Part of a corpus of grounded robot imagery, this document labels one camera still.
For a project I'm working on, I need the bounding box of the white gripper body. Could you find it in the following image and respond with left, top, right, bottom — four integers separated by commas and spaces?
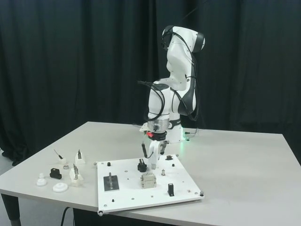
148, 140, 163, 166

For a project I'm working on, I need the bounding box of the black waterproof plug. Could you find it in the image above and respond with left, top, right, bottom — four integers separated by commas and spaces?
137, 158, 148, 172

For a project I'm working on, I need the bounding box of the white task board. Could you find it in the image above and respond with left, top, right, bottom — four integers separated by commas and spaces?
93, 153, 205, 210

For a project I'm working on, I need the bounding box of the tall white plug holder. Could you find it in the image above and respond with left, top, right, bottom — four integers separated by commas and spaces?
74, 152, 86, 164

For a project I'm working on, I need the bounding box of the white peg holder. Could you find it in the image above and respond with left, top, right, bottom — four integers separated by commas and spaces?
69, 169, 84, 188

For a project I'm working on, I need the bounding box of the black D-SUB plug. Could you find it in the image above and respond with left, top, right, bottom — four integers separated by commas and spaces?
49, 167, 63, 180

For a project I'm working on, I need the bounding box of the white large gear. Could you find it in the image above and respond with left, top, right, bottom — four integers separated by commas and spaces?
52, 183, 69, 194

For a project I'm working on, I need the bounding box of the black curtain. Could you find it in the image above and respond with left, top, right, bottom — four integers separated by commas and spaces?
0, 0, 301, 167

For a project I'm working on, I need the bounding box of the dark table leg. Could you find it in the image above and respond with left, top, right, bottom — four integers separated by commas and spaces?
0, 193, 20, 226

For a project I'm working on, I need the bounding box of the thin black rod on wire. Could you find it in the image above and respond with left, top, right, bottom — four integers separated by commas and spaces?
141, 142, 150, 158

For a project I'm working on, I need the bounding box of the silver wrist ring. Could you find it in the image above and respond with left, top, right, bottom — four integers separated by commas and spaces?
147, 118, 170, 133

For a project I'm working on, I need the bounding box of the black base cable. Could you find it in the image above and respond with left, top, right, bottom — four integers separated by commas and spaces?
184, 128, 200, 137

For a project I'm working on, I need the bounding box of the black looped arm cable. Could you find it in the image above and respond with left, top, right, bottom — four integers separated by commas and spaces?
137, 80, 170, 121

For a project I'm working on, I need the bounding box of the black cable under table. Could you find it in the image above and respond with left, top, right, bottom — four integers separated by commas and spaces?
61, 206, 72, 226

